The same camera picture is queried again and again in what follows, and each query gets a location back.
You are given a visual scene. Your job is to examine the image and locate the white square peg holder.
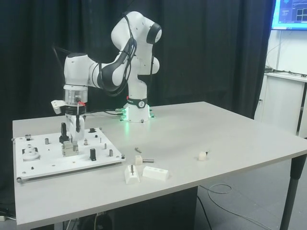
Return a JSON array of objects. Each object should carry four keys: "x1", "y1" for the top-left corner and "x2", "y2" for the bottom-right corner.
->
[{"x1": 124, "y1": 164, "x2": 140, "y2": 185}]

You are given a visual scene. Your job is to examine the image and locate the black table leg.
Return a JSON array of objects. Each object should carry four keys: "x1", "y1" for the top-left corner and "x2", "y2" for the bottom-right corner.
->
[{"x1": 280, "y1": 153, "x2": 304, "y2": 230}]

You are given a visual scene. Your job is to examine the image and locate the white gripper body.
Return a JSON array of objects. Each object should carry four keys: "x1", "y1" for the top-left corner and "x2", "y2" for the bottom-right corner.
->
[{"x1": 64, "y1": 114, "x2": 85, "y2": 141}]

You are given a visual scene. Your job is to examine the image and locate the black D-SUB plug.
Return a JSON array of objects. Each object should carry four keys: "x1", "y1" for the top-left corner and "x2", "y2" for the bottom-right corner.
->
[{"x1": 59, "y1": 122, "x2": 71, "y2": 144}]

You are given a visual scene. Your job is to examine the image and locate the white cabinet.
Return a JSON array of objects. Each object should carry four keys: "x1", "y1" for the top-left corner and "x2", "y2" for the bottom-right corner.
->
[{"x1": 254, "y1": 70, "x2": 307, "y2": 139}]

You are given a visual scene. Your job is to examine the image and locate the blue screen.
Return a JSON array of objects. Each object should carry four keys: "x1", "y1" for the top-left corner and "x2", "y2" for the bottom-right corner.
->
[{"x1": 271, "y1": 0, "x2": 307, "y2": 31}]

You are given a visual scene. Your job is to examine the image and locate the white task board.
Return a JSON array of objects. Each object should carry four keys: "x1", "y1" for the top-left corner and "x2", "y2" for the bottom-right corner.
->
[{"x1": 12, "y1": 126, "x2": 127, "y2": 184}]

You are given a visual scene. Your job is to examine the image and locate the white large gear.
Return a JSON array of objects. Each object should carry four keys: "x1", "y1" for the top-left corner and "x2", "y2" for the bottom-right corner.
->
[{"x1": 23, "y1": 150, "x2": 42, "y2": 164}]

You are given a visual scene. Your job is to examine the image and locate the black base cable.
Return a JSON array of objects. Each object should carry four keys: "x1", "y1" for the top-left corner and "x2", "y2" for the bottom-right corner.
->
[{"x1": 86, "y1": 109, "x2": 126, "y2": 118}]

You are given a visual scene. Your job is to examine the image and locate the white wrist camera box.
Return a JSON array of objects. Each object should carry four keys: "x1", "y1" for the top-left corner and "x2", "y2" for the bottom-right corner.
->
[{"x1": 50, "y1": 100, "x2": 66, "y2": 115}]

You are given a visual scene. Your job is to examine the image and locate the black curtain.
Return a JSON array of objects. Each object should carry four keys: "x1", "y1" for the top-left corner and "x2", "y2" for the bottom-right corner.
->
[{"x1": 0, "y1": 0, "x2": 276, "y2": 216}]

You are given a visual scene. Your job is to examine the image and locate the white round peg holder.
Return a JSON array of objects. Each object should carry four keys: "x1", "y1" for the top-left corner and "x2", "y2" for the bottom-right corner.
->
[{"x1": 142, "y1": 167, "x2": 169, "y2": 182}]

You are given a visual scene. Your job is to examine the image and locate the clear silver wrist ring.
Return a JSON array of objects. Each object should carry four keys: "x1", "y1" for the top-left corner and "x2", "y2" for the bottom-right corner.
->
[{"x1": 63, "y1": 89, "x2": 88, "y2": 107}]

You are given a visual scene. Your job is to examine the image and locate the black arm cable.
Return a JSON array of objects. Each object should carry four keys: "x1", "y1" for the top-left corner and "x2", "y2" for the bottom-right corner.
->
[{"x1": 52, "y1": 13, "x2": 155, "y2": 98}]

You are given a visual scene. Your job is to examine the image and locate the grey floor cable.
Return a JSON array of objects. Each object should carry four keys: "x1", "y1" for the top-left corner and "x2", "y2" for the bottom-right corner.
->
[{"x1": 207, "y1": 184, "x2": 283, "y2": 225}]

